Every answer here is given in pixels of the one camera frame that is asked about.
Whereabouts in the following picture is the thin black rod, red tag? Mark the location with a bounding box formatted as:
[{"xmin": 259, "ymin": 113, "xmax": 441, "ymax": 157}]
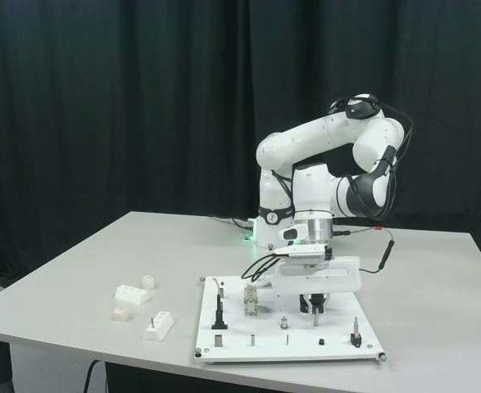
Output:
[{"xmin": 373, "ymin": 223, "xmax": 397, "ymax": 272}]

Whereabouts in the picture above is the black floor cable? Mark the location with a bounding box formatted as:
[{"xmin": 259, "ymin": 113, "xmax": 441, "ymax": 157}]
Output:
[{"xmin": 84, "ymin": 359, "xmax": 102, "ymax": 393}]

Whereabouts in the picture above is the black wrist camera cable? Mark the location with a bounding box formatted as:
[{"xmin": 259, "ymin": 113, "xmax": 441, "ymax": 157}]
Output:
[{"xmin": 242, "ymin": 253, "xmax": 294, "ymax": 283}]

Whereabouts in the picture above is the black curtain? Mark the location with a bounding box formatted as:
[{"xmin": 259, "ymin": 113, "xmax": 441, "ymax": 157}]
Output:
[{"xmin": 0, "ymin": 0, "xmax": 481, "ymax": 283}]

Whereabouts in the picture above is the white sloped peg holder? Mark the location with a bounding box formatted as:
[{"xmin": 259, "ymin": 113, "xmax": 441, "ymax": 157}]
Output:
[{"xmin": 142, "ymin": 309, "xmax": 175, "ymax": 341}]

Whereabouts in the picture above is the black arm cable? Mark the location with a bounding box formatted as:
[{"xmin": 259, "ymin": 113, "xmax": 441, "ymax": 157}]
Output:
[{"xmin": 328, "ymin": 93, "xmax": 414, "ymax": 218}]

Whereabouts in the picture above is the black plug with thin wire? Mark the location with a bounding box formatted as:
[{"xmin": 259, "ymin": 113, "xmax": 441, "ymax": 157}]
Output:
[{"xmin": 210, "ymin": 278, "xmax": 229, "ymax": 331}]

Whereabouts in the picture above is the white holder with holes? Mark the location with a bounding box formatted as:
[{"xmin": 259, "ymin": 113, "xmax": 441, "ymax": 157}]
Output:
[{"xmin": 114, "ymin": 284, "xmax": 153, "ymax": 305}]

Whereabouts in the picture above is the black control box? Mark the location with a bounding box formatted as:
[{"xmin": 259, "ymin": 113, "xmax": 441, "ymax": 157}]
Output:
[{"xmin": 104, "ymin": 355, "xmax": 290, "ymax": 393}]

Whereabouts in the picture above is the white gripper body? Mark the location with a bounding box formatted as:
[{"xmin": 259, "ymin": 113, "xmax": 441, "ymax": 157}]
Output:
[{"xmin": 271, "ymin": 255, "xmax": 363, "ymax": 296}]

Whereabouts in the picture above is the white task board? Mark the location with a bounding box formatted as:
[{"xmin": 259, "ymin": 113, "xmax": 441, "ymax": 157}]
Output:
[{"xmin": 193, "ymin": 274, "xmax": 387, "ymax": 364}]

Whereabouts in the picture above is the black base cable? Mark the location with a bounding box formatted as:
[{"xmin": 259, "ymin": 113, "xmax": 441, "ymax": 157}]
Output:
[{"xmin": 213, "ymin": 215, "xmax": 253, "ymax": 230}]

